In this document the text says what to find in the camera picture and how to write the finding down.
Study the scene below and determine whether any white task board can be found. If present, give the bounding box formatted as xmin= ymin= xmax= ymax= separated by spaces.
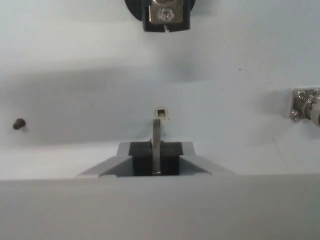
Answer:
xmin=0 ymin=0 xmax=320 ymax=181

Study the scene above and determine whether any metal BNC plug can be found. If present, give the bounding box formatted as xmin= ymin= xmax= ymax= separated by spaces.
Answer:
xmin=306 ymin=95 xmax=320 ymax=126

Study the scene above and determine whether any small black screw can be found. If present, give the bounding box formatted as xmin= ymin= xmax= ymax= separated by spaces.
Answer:
xmin=12 ymin=119 xmax=27 ymax=130

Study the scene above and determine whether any thin metal square peg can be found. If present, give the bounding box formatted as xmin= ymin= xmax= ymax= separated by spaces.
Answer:
xmin=151 ymin=118 xmax=164 ymax=176

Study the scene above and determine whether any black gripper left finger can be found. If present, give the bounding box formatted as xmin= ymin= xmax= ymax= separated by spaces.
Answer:
xmin=74 ymin=141 xmax=154 ymax=179

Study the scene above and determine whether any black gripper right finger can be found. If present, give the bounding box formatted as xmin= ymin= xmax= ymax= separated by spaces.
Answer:
xmin=159 ymin=141 xmax=236 ymax=176

